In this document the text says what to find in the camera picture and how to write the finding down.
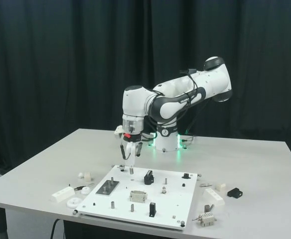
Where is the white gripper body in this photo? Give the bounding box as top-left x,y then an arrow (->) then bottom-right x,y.
124,140 -> 143,158

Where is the long white peg holder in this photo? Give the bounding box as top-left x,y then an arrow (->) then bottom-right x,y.
51,187 -> 76,203
204,188 -> 225,207

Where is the white large gear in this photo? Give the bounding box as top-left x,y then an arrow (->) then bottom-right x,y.
66,198 -> 81,208

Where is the black curtain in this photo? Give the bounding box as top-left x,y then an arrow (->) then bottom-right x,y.
0,0 -> 291,170

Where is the black floor cable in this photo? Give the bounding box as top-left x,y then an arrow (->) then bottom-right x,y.
51,218 -> 64,239

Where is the white task board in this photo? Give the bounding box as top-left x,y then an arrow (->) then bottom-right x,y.
76,164 -> 199,229

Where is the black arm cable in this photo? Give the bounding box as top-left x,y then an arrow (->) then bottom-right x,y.
179,68 -> 201,105

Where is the thin black rod red tag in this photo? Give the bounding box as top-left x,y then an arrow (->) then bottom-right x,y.
120,133 -> 132,160

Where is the black plug block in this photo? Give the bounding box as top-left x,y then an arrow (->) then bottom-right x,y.
227,188 -> 244,199

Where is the beige multi-pin plug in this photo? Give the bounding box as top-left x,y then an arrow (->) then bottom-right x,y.
192,212 -> 217,221

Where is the metal USB plug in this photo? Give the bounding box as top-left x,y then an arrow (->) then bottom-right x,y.
74,183 -> 95,192

